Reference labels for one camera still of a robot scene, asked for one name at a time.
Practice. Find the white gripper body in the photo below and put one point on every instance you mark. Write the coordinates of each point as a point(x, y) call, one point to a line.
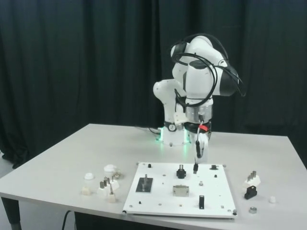
point(205, 148)

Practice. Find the black USB plug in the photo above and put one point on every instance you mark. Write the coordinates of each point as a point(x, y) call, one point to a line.
point(196, 168)

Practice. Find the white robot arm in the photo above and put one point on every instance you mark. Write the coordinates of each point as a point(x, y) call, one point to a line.
point(199, 79)

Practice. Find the metal square peg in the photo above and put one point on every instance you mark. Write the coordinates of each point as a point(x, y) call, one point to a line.
point(255, 175)
point(249, 178)

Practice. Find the white square peg holder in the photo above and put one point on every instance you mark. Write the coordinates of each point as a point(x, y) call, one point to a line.
point(251, 185)

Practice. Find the white task board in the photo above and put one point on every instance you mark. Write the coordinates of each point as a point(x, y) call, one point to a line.
point(168, 198)

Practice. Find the black D-SUB plug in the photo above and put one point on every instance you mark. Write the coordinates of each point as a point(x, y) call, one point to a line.
point(251, 193)

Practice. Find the metal hex nut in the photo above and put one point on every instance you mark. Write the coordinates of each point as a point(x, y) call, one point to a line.
point(253, 210)

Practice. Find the white small gear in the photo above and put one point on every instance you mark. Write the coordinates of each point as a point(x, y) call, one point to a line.
point(272, 199)

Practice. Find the metal BNC plug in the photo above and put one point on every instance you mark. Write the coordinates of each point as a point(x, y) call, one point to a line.
point(117, 174)

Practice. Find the white large gear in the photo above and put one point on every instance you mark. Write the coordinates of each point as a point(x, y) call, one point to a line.
point(109, 169)

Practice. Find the black under-table cabinet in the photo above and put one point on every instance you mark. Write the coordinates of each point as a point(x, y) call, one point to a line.
point(134, 221)

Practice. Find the thin metal round peg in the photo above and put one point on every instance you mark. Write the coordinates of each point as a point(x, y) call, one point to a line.
point(111, 189)

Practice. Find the white round peg holder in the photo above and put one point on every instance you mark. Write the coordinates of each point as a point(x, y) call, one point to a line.
point(108, 190)

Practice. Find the white single peg holder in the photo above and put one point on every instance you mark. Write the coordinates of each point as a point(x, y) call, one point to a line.
point(111, 198)

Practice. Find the thick metal round peg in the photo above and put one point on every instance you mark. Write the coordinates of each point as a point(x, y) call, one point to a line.
point(102, 186)

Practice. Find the white medium gear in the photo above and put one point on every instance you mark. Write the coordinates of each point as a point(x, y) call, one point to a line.
point(89, 176)

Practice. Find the small white plug holder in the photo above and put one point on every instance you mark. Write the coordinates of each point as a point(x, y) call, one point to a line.
point(86, 191)

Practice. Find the black curtains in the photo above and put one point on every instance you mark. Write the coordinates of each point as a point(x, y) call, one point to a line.
point(72, 60)

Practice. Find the dark grey table leg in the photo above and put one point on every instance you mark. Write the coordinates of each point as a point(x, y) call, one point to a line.
point(10, 213)

